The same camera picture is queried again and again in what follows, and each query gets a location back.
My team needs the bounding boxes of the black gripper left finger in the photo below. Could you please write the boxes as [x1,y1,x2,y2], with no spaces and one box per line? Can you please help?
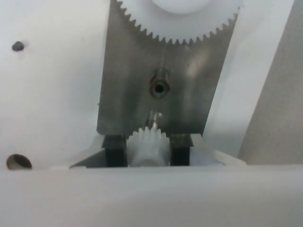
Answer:
[68,134,128,168]

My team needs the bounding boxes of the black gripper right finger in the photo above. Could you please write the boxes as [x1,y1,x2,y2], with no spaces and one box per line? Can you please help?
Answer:
[169,133,247,166]

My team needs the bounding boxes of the white small gear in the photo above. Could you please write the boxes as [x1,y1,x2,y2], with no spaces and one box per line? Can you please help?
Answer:
[126,126,170,167]

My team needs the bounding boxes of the white large gear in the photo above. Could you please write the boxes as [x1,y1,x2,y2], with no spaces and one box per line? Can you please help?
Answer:
[116,0,244,47]

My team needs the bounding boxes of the white task board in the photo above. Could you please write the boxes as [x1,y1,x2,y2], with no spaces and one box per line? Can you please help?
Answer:
[0,0,295,170]

